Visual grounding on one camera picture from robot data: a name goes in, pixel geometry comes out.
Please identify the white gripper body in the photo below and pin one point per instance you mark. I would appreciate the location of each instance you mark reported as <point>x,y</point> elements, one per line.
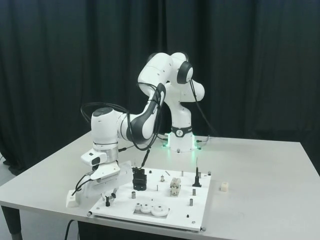
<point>110,185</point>

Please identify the metal hex bolt nut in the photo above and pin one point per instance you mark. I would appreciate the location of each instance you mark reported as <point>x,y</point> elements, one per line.
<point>110,198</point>

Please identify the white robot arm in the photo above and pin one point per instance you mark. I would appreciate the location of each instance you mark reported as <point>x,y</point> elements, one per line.
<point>160,67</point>

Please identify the flat white plate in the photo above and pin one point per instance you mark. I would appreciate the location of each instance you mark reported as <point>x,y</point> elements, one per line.
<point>105,171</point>

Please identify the metal round peg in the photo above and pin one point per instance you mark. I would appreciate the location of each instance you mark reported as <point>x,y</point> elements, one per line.
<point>133,194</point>
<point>191,201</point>

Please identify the black D-SUB plug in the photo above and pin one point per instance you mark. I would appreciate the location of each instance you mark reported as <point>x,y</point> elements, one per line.
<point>138,181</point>

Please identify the white small gear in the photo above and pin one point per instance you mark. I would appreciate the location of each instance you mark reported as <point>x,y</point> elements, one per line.
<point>138,208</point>

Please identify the white medium gear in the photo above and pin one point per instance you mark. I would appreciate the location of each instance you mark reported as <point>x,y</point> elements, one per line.
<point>145,208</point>

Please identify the white box with dark window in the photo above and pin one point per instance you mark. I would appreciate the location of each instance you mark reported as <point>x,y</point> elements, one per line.
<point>86,156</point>

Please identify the white holder with holes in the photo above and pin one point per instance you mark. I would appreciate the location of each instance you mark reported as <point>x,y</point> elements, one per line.
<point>70,201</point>

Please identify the thin black rod red tag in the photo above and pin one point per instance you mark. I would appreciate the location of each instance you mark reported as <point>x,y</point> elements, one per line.
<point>146,156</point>

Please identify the metal BNC plug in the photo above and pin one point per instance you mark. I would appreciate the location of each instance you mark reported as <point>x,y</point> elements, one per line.
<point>162,178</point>

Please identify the beige Ethernet plug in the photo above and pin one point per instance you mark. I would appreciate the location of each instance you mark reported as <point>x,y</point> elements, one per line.
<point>175,187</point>

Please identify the white task board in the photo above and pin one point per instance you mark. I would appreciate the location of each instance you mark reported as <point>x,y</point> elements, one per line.
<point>177,207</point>

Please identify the metal square peg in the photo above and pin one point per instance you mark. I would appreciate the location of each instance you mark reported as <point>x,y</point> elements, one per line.
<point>193,192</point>

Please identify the black waterproof plug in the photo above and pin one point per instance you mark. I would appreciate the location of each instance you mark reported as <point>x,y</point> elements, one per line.
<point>196,181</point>

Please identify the black table leg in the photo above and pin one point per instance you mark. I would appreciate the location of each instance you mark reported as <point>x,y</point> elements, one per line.
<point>10,222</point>

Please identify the small white cube holder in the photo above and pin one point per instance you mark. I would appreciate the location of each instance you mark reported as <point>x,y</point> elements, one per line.
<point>224,187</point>

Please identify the black curtain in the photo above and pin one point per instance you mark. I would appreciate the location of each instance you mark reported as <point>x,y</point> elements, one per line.
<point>50,50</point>

